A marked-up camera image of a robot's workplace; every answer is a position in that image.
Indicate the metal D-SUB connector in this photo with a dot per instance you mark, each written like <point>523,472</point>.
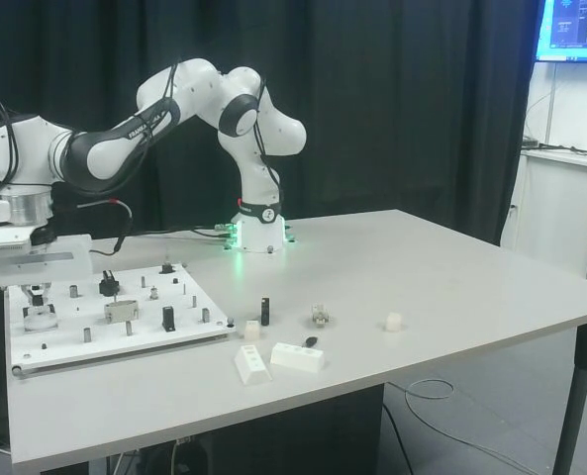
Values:
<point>122,312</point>

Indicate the blue screen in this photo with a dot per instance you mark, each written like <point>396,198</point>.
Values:
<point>575,29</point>

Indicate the black USB plug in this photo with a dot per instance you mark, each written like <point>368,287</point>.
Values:
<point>265,312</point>

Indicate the small black bolt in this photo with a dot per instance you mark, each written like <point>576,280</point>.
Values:
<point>312,341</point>

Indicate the flat white mounting plate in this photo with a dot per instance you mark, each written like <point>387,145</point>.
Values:
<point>1,242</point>

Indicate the white large gear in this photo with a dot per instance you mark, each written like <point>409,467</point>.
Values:
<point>39,322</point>

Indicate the black socket block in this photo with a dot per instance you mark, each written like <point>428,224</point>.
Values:
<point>168,319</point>

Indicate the long white holder with holes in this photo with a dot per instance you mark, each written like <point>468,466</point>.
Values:
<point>298,358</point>

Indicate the black curtain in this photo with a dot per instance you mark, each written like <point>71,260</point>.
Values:
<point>397,109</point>

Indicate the white cabinet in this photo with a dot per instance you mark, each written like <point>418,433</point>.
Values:
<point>555,213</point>

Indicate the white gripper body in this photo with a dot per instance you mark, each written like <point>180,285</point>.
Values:
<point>70,262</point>

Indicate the metal BNC plug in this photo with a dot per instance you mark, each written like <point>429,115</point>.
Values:
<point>154,294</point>

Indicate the white task board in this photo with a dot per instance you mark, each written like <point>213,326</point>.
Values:
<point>125,352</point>

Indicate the metal Ethernet plug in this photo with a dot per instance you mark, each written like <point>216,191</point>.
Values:
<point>320,315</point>

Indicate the black round plug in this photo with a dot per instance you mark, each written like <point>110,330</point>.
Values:
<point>109,286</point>

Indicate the small black connector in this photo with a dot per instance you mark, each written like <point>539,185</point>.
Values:
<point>166,268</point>

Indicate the dark table leg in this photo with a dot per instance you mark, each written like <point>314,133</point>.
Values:
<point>582,376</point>

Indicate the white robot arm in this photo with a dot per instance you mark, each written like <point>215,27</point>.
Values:
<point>253,163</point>

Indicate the small white holder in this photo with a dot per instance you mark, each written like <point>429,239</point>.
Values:
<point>393,321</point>
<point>252,330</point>

